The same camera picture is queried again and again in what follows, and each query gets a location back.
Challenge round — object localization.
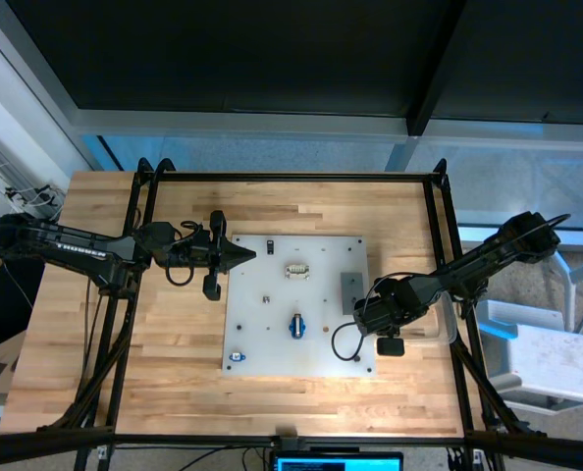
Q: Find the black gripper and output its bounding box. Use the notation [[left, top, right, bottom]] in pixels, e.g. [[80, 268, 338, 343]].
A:
[[352, 288, 423, 340], [191, 210, 258, 302]]

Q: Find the white taskboard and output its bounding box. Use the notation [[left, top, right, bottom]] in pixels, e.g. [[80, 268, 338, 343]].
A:
[[221, 234, 379, 379]]

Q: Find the grey metal plate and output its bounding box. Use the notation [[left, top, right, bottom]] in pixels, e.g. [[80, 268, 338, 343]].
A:
[[339, 271, 369, 315]]

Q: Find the clear plastic tub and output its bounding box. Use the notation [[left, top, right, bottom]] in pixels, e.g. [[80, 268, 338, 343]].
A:
[[401, 288, 458, 347]]

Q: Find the laptop with blue screen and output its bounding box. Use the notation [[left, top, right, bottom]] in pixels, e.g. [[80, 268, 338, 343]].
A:
[[270, 450, 404, 471]]

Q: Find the white step stool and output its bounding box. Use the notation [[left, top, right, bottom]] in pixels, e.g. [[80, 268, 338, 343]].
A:
[[477, 239, 583, 416]]

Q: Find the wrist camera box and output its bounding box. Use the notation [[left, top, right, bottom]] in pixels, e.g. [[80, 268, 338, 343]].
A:
[[376, 337, 406, 358]]

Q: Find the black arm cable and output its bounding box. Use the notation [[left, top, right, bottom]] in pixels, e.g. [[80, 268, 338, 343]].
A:
[[165, 219, 204, 288], [331, 272, 396, 363]]

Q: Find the black camera bracket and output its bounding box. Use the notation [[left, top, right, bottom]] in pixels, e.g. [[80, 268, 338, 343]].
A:
[[271, 425, 302, 450]]

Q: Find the white power strip with cables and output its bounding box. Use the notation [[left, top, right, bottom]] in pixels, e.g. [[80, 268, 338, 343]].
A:
[[4, 183, 62, 217]]

